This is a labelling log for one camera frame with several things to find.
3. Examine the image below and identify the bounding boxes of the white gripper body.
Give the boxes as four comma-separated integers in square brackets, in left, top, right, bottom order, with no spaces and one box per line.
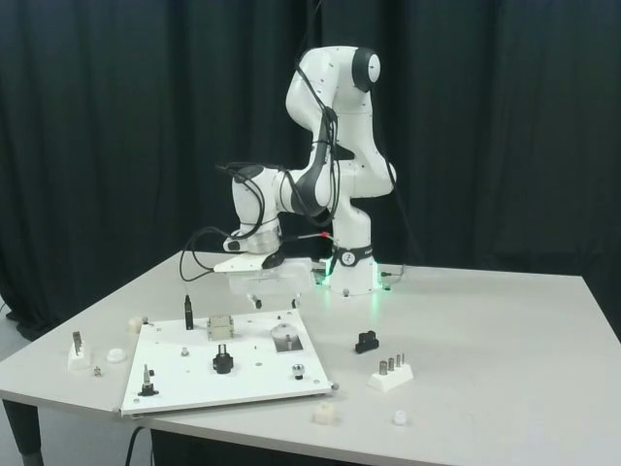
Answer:
[226,259,312,297]

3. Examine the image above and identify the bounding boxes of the white large gear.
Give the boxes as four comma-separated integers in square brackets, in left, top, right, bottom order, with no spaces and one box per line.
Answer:
[270,323,300,344]

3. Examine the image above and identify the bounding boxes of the flat white mounting plate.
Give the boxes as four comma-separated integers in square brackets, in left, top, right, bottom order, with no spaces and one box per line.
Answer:
[212,254,288,274]

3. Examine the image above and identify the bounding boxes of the thin black rod red tag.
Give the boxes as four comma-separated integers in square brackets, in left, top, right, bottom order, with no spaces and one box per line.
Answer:
[283,230,337,243]

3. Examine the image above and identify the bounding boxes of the black D-SUB plug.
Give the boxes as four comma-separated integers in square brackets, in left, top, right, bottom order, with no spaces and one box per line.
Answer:
[352,330,380,354]

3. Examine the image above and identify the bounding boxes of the white task board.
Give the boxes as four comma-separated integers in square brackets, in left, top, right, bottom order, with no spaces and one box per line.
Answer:
[118,309,334,417]

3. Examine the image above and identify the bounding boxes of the cream plastic block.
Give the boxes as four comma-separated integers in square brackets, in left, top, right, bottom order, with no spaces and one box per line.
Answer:
[312,402,338,426]

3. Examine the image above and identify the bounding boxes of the white peg holder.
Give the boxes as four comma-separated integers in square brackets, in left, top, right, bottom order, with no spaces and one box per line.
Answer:
[367,366,416,391]

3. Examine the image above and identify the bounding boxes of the white plug holder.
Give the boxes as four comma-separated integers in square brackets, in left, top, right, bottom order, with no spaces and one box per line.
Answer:
[67,345,92,371]

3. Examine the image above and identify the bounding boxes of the black curtains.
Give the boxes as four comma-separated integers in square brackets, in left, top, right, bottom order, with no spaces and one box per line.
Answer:
[0,0,621,336]

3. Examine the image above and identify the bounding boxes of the dark table leg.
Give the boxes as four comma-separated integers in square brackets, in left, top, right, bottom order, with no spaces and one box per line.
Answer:
[1,399,41,466]

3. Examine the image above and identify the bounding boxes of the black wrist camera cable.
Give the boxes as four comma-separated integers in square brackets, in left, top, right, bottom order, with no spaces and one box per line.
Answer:
[179,229,244,283]

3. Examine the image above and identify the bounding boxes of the black cable behind arm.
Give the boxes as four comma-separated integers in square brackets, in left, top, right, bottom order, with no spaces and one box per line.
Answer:
[377,145,424,267]

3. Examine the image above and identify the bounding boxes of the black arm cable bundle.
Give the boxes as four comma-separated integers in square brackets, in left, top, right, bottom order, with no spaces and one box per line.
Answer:
[215,56,343,229]

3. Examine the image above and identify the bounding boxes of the black cable under table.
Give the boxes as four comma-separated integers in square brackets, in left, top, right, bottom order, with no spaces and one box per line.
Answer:
[125,425,152,466]

